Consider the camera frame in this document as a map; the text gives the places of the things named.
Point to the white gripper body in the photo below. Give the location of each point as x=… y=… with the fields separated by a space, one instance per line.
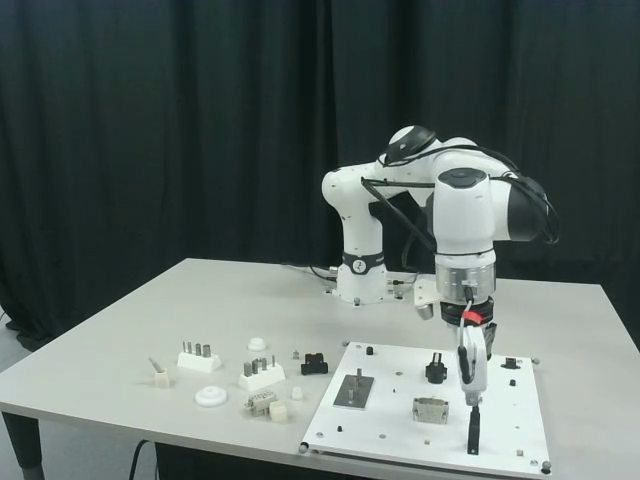
x=476 y=362

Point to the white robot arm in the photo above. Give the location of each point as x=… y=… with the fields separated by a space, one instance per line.
x=357 y=235

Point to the white task board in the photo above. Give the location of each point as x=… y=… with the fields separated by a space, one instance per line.
x=400 y=430

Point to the flat white mounting plate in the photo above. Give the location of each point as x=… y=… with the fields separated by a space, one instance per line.
x=426 y=290

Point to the black D-SUB plug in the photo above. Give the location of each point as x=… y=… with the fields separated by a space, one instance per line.
x=314 y=366

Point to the white small gear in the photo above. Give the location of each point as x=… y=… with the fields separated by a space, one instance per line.
x=296 y=394

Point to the small white block holder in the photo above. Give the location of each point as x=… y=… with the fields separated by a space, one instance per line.
x=279 y=412

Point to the white square peg holder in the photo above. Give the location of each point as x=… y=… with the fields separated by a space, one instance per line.
x=261 y=382

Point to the white medium gear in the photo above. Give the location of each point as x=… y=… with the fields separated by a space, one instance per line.
x=256 y=345

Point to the white large gear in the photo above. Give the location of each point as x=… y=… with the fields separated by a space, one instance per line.
x=211 y=396

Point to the white round peg holder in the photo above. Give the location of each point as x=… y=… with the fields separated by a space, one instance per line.
x=199 y=362

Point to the small white bolt holder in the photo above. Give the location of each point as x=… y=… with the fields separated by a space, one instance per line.
x=161 y=379

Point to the black curtain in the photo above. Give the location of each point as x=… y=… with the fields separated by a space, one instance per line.
x=150 y=125

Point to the black table leg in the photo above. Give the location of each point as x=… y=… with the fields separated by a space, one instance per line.
x=21 y=442

